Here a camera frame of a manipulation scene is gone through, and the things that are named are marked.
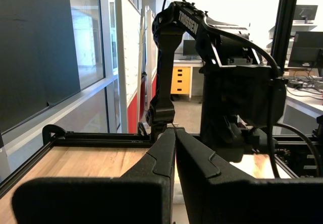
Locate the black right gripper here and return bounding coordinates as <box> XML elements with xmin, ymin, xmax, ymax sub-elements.
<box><xmin>201</xmin><ymin>65</ymin><xmax>287</xmax><ymax>163</ymax></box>

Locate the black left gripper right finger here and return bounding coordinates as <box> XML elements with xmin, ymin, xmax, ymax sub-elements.
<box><xmin>176</xmin><ymin>129</ymin><xmax>323</xmax><ymax>224</ymax></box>

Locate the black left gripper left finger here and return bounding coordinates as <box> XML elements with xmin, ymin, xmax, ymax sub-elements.
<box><xmin>12</xmin><ymin>129</ymin><xmax>177</xmax><ymax>224</ymax></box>

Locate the white office desk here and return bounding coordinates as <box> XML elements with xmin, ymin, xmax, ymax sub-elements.
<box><xmin>284</xmin><ymin>67</ymin><xmax>323</xmax><ymax>120</ymax></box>
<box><xmin>173</xmin><ymin>59</ymin><xmax>204</xmax><ymax>99</ymax></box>

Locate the yellow drawer cabinet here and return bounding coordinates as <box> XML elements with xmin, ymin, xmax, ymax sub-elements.
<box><xmin>171</xmin><ymin>67</ymin><xmax>192</xmax><ymax>95</ymax></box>

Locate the black computer monitor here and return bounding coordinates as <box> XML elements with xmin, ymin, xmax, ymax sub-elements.
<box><xmin>182</xmin><ymin>39</ymin><xmax>200</xmax><ymax>60</ymax></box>
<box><xmin>294</xmin><ymin>5</ymin><xmax>319</xmax><ymax>24</ymax></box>
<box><xmin>287</xmin><ymin>31</ymin><xmax>323</xmax><ymax>69</ymax></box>

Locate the white and red partition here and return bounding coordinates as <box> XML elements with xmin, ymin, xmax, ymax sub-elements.
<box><xmin>114</xmin><ymin>0</ymin><xmax>146</xmax><ymax>134</ymax></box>
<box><xmin>145</xmin><ymin>6</ymin><xmax>159</xmax><ymax>101</ymax></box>

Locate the black aluminium rig frame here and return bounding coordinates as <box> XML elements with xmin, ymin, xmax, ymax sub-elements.
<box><xmin>0</xmin><ymin>0</ymin><xmax>323</xmax><ymax>198</ymax></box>

